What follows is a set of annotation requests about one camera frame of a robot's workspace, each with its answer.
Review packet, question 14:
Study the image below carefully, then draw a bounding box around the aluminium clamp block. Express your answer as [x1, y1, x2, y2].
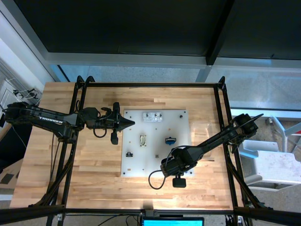
[142, 112, 163, 123]

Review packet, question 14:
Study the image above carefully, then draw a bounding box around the black braided cable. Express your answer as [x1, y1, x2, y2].
[93, 126, 107, 139]

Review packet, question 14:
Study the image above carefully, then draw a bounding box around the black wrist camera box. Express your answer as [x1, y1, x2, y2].
[160, 159, 176, 178]

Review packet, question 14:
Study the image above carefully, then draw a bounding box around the white tube frame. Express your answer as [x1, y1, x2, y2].
[265, 116, 301, 151]

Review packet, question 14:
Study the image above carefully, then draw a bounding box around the black aluminium frame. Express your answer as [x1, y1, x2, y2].
[0, 75, 301, 226]

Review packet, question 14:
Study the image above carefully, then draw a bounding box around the black floor case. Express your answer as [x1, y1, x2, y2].
[0, 122, 32, 169]

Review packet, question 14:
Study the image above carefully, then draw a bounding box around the clear plastic tub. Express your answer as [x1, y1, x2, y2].
[190, 121, 212, 159]

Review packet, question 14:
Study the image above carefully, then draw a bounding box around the black camera cable loop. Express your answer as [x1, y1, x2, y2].
[148, 164, 170, 190]

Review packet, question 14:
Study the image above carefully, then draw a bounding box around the flat brown cardboard box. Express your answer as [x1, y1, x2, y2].
[0, 158, 24, 189]

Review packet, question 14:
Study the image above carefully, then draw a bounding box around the black and white cable bundle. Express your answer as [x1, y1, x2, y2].
[11, 87, 40, 101]

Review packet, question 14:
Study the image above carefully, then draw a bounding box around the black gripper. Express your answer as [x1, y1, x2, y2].
[172, 164, 196, 188]
[100, 102, 136, 145]

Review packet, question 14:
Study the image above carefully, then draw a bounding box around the white plastic board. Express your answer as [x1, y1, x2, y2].
[120, 109, 195, 178]

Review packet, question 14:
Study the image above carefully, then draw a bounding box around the white plastic step stool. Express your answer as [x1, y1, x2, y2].
[239, 139, 301, 191]

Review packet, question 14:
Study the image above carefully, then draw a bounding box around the blue laptop screen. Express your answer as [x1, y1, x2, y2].
[140, 217, 205, 226]

